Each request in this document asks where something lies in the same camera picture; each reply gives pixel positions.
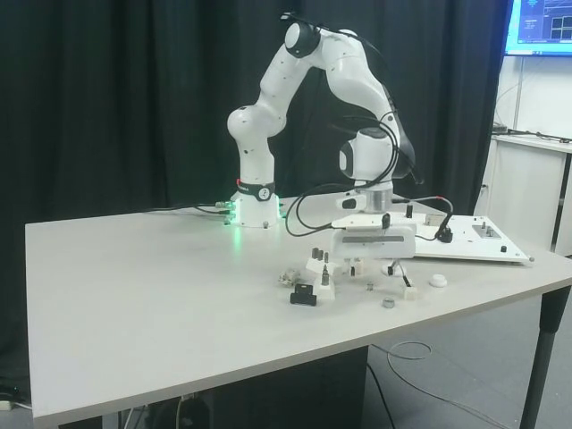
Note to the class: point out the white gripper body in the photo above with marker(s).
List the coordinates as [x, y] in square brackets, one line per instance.
[375, 243]

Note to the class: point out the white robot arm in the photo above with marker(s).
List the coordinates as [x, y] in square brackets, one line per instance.
[348, 76]

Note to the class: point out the white Ethernet plug holder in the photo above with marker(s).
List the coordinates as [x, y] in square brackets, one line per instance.
[361, 269]

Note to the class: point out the flat white mounting plate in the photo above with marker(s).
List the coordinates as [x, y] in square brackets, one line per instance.
[357, 222]

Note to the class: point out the white waterproof plug holder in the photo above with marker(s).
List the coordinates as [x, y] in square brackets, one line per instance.
[413, 293]

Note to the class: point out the white peg holder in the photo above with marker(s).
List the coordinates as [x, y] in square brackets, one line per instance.
[322, 266]

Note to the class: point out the white USB plug holder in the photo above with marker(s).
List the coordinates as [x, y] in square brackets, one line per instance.
[325, 291]

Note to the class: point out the metal large round peg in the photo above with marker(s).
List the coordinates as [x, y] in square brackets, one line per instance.
[317, 253]

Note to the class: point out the white medium gear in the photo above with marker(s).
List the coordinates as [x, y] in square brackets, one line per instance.
[437, 281]

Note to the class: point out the black D-SUB plug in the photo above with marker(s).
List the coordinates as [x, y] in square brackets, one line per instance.
[304, 298]

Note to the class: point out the silver metal connector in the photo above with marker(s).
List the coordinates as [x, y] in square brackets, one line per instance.
[288, 275]

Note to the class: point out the white task board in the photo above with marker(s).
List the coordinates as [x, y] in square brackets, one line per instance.
[473, 246]

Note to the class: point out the white cabinet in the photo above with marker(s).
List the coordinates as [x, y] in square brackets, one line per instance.
[527, 192]

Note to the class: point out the black table leg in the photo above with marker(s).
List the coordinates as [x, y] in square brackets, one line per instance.
[543, 357]

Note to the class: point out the blue screen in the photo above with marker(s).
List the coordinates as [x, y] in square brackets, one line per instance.
[538, 24]

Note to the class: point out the black curtain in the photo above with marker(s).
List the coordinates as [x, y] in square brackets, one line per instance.
[134, 89]

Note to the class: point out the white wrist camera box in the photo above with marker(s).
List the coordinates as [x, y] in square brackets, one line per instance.
[352, 202]

